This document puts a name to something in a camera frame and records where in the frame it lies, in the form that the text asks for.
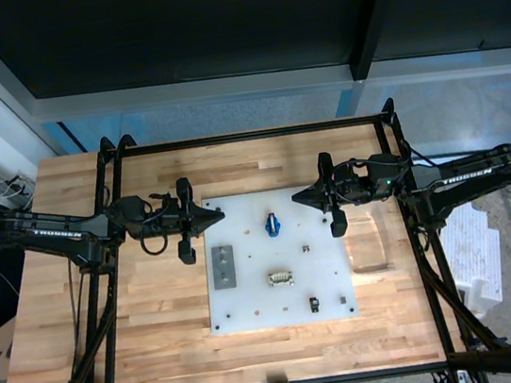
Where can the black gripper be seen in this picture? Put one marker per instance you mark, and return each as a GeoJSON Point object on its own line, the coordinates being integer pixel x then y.
{"type": "Point", "coordinates": [179, 221]}
{"type": "Point", "coordinates": [330, 190]}

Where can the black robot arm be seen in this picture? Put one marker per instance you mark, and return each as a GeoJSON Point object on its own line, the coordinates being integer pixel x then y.
{"type": "Point", "coordinates": [467, 177]}
{"type": "Point", "coordinates": [51, 229]}

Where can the small silver clamp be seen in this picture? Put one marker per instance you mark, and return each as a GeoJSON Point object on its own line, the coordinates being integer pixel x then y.
{"type": "Point", "coordinates": [306, 248]}

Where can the grey metal peg plate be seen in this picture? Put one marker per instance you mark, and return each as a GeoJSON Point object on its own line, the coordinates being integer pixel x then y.
{"type": "Point", "coordinates": [217, 273]}

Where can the clear plastic tub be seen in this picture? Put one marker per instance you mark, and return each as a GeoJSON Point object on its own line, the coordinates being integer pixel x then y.
{"type": "Point", "coordinates": [374, 256]}

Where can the beige multi-pin connector housing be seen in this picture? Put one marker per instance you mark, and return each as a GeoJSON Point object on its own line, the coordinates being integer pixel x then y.
{"type": "Point", "coordinates": [280, 277]}

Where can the white task board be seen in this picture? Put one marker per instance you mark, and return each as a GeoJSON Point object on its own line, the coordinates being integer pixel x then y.
{"type": "Point", "coordinates": [260, 295]}

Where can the black plug housing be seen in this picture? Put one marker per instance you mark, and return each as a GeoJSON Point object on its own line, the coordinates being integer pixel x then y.
{"type": "Point", "coordinates": [314, 304]}

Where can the white foam block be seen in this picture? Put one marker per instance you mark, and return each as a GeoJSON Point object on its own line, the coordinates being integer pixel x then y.
{"type": "Point", "coordinates": [473, 246]}

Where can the black aluminium table frame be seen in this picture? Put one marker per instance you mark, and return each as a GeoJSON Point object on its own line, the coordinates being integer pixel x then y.
{"type": "Point", "coordinates": [247, 135]}

